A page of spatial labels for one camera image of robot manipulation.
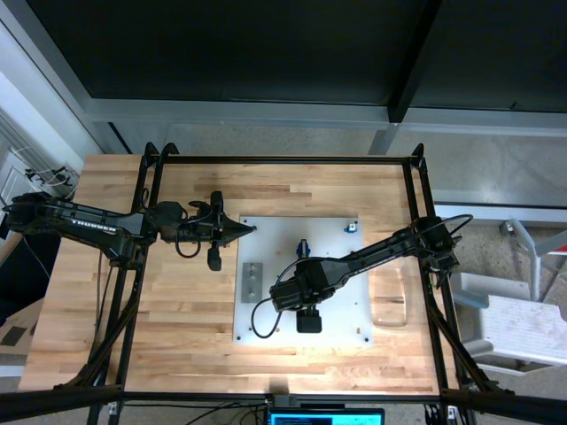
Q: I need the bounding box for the clear plastic tub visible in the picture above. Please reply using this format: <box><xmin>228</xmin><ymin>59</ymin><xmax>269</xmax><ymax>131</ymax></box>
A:
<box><xmin>368</xmin><ymin>257</ymin><xmax>420</xmax><ymax>331</ymax></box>

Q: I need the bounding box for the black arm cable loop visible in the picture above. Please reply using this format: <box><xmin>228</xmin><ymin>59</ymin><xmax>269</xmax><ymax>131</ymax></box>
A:
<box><xmin>251</xmin><ymin>296</ymin><xmax>285</xmax><ymax>339</ymax></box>
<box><xmin>175</xmin><ymin>233</ymin><xmax>202</xmax><ymax>259</ymax></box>

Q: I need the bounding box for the black arm elbow cable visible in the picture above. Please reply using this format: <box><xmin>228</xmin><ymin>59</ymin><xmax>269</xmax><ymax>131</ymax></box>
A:
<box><xmin>416</xmin><ymin>213</ymin><xmax>475</xmax><ymax>250</ymax></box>

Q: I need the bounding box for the white plastic board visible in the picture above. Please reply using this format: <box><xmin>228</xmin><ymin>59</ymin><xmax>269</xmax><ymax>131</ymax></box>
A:
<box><xmin>232</xmin><ymin>215</ymin><xmax>376</xmax><ymax>348</ymax></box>

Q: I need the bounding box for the white step stool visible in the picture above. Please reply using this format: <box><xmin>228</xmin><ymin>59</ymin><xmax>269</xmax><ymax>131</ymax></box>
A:
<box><xmin>455</xmin><ymin>270</ymin><xmax>567</xmax><ymax>378</ymax></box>

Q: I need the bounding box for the cardboard box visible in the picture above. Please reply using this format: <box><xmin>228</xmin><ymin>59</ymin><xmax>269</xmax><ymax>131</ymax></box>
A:
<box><xmin>0</xmin><ymin>298</ymin><xmax>45</xmax><ymax>368</ymax></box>

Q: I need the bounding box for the black room post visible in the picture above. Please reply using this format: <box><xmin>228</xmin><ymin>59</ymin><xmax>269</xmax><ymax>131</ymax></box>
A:
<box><xmin>386</xmin><ymin>0</ymin><xmax>445</xmax><ymax>124</ymax></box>

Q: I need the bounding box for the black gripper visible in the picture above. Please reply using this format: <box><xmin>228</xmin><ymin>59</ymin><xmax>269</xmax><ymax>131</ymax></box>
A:
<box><xmin>269</xmin><ymin>276</ymin><xmax>323</xmax><ymax>335</ymax></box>
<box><xmin>179</xmin><ymin>190</ymin><xmax>258</xmax><ymax>273</ymax></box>

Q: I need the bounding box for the white chair frame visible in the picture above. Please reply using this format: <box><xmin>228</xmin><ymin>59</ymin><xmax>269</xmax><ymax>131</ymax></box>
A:
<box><xmin>499</xmin><ymin>217</ymin><xmax>567</xmax><ymax>302</ymax></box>

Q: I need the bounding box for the white power strip with cables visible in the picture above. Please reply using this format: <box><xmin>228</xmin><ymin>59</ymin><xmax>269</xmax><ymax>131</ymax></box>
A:
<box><xmin>17</xmin><ymin>148</ymin><xmax>79</xmax><ymax>200</ymax></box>

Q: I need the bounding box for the grey metal socket block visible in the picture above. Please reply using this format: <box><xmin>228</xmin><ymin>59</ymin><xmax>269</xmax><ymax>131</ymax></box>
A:
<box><xmin>240</xmin><ymin>261</ymin><xmax>266</xmax><ymax>305</ymax></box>

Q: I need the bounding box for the blue-edged laptop screen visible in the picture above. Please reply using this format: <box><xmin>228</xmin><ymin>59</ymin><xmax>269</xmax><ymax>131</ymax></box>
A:
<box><xmin>264</xmin><ymin>407</ymin><xmax>386</xmax><ymax>425</ymax></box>

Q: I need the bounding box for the black low camera mount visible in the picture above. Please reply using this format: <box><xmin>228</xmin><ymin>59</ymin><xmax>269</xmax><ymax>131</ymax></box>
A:
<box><xmin>269</xmin><ymin>383</ymin><xmax>297</xmax><ymax>407</ymax></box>

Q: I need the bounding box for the blue connector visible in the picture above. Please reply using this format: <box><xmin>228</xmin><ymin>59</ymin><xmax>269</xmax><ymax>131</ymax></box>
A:
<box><xmin>293</xmin><ymin>237</ymin><xmax>313</xmax><ymax>263</ymax></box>

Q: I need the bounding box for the black metal frame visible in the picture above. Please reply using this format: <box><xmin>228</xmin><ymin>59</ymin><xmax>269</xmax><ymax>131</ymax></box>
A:
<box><xmin>0</xmin><ymin>141</ymin><xmax>567</xmax><ymax>425</ymax></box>

